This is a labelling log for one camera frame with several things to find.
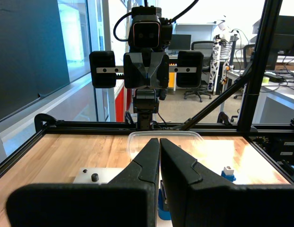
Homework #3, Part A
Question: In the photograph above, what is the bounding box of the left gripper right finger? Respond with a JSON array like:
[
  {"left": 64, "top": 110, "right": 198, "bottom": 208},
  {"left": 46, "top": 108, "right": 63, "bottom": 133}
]
[{"left": 160, "top": 138, "right": 294, "bottom": 227}]

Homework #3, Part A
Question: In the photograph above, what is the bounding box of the small black monitor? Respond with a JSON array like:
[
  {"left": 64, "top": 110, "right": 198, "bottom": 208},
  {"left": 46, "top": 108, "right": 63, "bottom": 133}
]
[{"left": 171, "top": 34, "right": 192, "bottom": 51}]

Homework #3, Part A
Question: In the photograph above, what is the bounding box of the white lattice robot stand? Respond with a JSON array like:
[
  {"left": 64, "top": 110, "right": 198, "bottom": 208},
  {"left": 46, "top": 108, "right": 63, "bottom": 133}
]
[{"left": 207, "top": 20, "right": 240, "bottom": 92}]

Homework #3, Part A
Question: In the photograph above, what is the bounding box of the red cabinet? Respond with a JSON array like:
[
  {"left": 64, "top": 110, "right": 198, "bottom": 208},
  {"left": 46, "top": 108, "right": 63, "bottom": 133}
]
[{"left": 115, "top": 82, "right": 133, "bottom": 122}]

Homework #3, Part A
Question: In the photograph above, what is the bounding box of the black office chair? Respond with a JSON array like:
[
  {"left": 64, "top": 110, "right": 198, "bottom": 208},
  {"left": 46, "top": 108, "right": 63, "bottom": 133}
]
[{"left": 184, "top": 41, "right": 215, "bottom": 103}]

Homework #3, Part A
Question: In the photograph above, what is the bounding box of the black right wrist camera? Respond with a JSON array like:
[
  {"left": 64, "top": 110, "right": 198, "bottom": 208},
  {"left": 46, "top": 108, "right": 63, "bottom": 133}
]
[{"left": 130, "top": 15, "right": 162, "bottom": 50}]

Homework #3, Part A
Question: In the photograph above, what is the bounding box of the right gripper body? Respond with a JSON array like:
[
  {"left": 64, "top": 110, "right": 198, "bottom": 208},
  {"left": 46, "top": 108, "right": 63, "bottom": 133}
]
[{"left": 89, "top": 48, "right": 205, "bottom": 89}]

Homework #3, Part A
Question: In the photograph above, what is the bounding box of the white board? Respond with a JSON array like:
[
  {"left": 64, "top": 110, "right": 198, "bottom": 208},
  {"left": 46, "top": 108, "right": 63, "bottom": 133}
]
[{"left": 73, "top": 167, "right": 125, "bottom": 184}]

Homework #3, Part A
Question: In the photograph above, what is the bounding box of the white socket on blue base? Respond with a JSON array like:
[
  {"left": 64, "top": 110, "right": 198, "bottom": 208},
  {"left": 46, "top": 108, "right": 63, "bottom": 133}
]
[{"left": 221, "top": 166, "right": 237, "bottom": 183}]

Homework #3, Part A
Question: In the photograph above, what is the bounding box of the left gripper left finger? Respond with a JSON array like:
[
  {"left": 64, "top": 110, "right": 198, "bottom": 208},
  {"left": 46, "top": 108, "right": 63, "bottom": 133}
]
[{"left": 6, "top": 138, "right": 160, "bottom": 227}]

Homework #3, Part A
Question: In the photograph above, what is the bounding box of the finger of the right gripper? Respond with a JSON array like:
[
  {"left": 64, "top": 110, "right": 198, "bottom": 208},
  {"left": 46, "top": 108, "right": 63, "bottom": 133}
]
[
  {"left": 124, "top": 52, "right": 147, "bottom": 89},
  {"left": 146, "top": 52, "right": 170, "bottom": 89}
]

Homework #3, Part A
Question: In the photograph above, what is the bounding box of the large black monitor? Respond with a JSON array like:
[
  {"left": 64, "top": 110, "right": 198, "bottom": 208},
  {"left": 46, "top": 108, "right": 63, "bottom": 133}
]
[{"left": 267, "top": 15, "right": 294, "bottom": 71}]

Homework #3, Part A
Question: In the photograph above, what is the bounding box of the white enclosure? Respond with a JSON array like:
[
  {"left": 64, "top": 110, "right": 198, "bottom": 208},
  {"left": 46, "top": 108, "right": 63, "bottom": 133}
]
[{"left": 174, "top": 22, "right": 217, "bottom": 44}]

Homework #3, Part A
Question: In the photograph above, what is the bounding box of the white desk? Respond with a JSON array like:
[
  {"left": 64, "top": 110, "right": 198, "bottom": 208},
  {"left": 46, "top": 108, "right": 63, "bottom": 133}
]
[{"left": 226, "top": 68, "right": 294, "bottom": 125}]

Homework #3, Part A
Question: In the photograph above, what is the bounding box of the clear plastic tub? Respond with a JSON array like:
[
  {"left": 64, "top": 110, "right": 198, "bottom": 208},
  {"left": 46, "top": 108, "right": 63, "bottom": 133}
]
[{"left": 127, "top": 131, "right": 205, "bottom": 164}]

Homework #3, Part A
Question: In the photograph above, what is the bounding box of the blue holder with black cap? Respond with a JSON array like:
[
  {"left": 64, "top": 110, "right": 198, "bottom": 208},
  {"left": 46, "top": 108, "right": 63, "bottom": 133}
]
[{"left": 158, "top": 179, "right": 172, "bottom": 220}]

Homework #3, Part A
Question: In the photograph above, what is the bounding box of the black aluminium frame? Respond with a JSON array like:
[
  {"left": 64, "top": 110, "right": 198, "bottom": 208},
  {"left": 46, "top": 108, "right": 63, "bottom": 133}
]
[{"left": 0, "top": 0, "right": 294, "bottom": 187}]

